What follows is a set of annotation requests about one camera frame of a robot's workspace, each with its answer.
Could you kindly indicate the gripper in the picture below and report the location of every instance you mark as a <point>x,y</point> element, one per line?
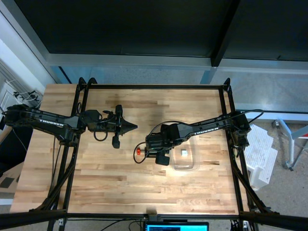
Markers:
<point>108,125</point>
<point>156,143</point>

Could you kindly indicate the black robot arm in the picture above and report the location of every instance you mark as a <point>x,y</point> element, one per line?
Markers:
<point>51,122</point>
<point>207,130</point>

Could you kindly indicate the black clamp with red knob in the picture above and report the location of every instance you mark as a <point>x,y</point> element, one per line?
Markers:
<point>138,151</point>

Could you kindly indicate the small white paper label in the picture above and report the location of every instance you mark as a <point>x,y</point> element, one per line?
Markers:
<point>184,152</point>

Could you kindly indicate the clear plastic tub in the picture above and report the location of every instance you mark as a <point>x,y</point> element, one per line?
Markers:
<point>190,161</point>

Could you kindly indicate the laptop screen with blue edge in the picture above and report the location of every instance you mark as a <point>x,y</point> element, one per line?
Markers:
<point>175,227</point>

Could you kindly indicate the white foam block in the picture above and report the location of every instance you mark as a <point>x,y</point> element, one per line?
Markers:
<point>262,163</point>

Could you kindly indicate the large black case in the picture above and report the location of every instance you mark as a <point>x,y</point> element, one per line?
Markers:
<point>12,149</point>

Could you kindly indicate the cardboard box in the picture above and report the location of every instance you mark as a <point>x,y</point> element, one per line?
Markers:
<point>9,178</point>

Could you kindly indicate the grey metal stand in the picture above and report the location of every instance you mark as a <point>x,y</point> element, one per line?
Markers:
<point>291,144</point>

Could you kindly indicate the red and white panel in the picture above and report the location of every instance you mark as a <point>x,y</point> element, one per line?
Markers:
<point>305,136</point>

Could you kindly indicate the black metal frame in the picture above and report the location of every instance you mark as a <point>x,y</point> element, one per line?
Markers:
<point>156,86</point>

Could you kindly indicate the small black table camera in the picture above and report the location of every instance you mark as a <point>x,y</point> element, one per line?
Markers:
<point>152,217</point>

